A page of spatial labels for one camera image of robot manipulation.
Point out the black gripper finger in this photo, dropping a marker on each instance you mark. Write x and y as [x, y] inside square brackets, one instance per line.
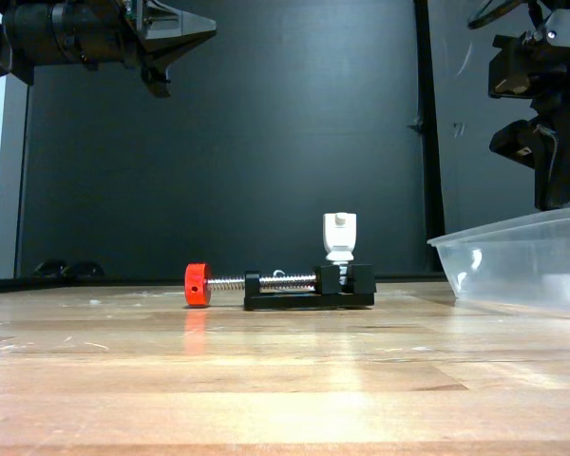
[513, 142]
[560, 157]
[176, 33]

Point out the white power receptacle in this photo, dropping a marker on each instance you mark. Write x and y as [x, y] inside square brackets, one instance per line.
[339, 237]

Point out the clear plastic tub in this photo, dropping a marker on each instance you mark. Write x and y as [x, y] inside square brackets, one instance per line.
[513, 275]

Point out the black clamp with red knob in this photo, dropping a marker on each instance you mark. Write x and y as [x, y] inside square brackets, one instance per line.
[309, 299]

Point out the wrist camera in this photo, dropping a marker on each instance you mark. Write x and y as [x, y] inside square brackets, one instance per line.
[564, 31]

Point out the black corner bracket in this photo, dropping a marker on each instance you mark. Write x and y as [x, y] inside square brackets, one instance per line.
[51, 268]
[85, 269]

